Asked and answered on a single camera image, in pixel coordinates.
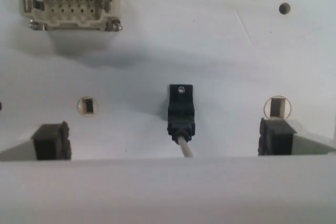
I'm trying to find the white task board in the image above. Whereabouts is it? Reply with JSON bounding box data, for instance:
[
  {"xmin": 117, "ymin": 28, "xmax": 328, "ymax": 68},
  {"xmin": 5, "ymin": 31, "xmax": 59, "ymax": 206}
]
[{"xmin": 0, "ymin": 0, "xmax": 336, "ymax": 162}]

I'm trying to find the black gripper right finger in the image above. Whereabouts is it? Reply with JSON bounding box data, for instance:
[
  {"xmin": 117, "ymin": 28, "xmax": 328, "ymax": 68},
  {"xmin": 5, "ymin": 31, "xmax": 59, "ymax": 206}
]
[{"xmin": 258, "ymin": 117, "xmax": 336, "ymax": 157}]

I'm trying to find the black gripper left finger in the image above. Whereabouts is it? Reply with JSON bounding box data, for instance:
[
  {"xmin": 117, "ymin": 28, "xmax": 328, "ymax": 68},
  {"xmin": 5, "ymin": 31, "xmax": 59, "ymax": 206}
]
[{"xmin": 0, "ymin": 121, "xmax": 72, "ymax": 162}]

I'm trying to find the black plug with grey cable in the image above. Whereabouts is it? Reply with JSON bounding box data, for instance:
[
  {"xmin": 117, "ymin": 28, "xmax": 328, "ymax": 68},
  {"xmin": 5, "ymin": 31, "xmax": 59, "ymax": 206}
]
[{"xmin": 166, "ymin": 83, "xmax": 197, "ymax": 159}]

